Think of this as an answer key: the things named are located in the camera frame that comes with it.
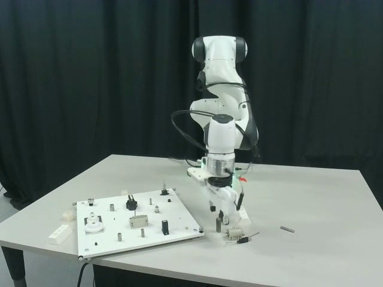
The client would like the beige D-SUB plug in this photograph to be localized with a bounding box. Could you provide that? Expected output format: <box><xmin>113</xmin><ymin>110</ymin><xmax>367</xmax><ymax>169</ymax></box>
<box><xmin>224</xmin><ymin>227</ymin><xmax>242</xmax><ymax>241</ymax></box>

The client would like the black cable under table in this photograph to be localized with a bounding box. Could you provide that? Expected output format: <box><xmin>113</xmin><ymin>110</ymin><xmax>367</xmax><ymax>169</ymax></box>
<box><xmin>77</xmin><ymin>260</ymin><xmax>91</xmax><ymax>287</ymax></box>

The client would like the white large gear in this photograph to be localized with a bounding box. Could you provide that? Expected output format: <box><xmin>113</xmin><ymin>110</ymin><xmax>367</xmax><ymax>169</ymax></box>
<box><xmin>84</xmin><ymin>224</ymin><xmax>104</xmax><ymax>235</ymax></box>

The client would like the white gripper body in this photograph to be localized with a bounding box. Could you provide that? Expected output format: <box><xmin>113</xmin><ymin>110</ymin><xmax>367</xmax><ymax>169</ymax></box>
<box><xmin>206</xmin><ymin>184</ymin><xmax>238</xmax><ymax>216</ymax></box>

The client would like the white peg holder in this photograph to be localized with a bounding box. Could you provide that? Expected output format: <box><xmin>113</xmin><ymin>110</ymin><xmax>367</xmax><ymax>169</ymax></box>
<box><xmin>238</xmin><ymin>207</ymin><xmax>253</xmax><ymax>225</ymax></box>

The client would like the white holder with holes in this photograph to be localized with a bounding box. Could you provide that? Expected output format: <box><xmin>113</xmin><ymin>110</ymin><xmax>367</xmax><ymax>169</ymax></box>
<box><xmin>48</xmin><ymin>224</ymin><xmax>74</xmax><ymax>246</ymax></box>

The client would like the black plug with short cable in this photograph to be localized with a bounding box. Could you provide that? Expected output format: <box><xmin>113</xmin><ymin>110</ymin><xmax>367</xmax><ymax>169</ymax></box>
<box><xmin>226</xmin><ymin>233</ymin><xmax>260</xmax><ymax>245</ymax></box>

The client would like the thin black rod red tag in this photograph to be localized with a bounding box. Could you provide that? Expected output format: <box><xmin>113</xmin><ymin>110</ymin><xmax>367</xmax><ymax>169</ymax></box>
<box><xmin>235</xmin><ymin>176</ymin><xmax>248</xmax><ymax>212</ymax></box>

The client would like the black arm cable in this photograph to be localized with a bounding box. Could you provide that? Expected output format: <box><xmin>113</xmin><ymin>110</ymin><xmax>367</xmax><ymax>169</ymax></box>
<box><xmin>171</xmin><ymin>80</ymin><xmax>262</xmax><ymax>160</ymax></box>

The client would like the black table leg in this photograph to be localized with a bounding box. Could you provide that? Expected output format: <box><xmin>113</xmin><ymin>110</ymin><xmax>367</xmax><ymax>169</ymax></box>
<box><xmin>0</xmin><ymin>245</ymin><xmax>26</xmax><ymax>287</ymax></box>

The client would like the white task board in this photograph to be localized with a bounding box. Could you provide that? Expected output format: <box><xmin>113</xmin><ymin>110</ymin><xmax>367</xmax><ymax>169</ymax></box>
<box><xmin>76</xmin><ymin>187</ymin><xmax>206</xmax><ymax>261</ymax></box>

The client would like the black curtain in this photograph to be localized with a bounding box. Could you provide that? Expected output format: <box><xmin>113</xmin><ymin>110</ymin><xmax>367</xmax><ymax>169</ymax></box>
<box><xmin>0</xmin><ymin>0</ymin><xmax>383</xmax><ymax>207</ymax></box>

